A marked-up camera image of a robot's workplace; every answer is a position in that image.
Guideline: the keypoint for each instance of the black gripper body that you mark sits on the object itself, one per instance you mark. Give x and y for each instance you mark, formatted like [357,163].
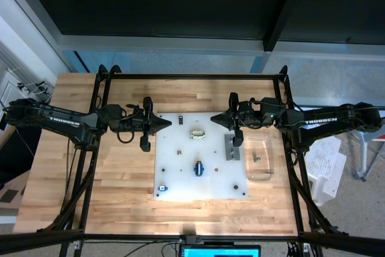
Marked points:
[237,138]
[145,144]

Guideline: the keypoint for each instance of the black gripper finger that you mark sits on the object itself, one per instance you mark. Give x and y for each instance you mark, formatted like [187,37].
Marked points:
[225,122]
[225,116]
[158,127]
[158,119]

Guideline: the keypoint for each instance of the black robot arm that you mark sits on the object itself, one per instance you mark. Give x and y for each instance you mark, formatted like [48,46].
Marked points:
[322,121]
[64,121]

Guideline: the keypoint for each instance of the white taskboard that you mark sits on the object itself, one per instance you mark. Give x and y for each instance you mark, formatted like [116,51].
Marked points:
[210,190]

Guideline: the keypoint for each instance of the grey metal peg block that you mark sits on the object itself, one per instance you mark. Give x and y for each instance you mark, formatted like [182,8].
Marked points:
[228,154]

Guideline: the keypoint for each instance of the small black socket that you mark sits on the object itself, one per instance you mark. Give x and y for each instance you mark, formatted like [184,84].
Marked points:
[180,120]

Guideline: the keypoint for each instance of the beige connector housing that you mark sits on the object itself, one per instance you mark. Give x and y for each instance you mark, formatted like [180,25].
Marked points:
[197,135]

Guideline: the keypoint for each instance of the clear plastic tub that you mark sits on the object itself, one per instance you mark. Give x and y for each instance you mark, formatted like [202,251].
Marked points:
[258,169]

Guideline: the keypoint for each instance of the blue square holder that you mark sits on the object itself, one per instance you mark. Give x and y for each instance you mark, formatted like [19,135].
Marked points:
[158,190]

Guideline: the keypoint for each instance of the blue round holder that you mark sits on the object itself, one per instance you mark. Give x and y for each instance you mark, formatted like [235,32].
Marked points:
[194,169]

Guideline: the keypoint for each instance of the white foam block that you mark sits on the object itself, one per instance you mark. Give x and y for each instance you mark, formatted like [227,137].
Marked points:
[326,172]

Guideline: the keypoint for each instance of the blue laptop screen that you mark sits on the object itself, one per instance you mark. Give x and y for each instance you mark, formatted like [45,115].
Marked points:
[219,252]

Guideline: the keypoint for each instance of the grey metal stand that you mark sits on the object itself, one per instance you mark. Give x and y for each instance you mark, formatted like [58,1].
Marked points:
[361,154]

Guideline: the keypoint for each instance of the brown cardboard box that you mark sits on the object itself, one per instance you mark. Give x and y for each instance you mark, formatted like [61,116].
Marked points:
[21,184]

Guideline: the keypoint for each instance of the black table frame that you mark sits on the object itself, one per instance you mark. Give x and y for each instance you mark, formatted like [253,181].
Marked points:
[192,76]

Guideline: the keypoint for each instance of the black wall column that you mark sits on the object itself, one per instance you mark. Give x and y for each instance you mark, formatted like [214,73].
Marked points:
[276,28]

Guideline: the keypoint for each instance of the small black camera box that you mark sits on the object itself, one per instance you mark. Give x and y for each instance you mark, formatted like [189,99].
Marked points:
[192,239]

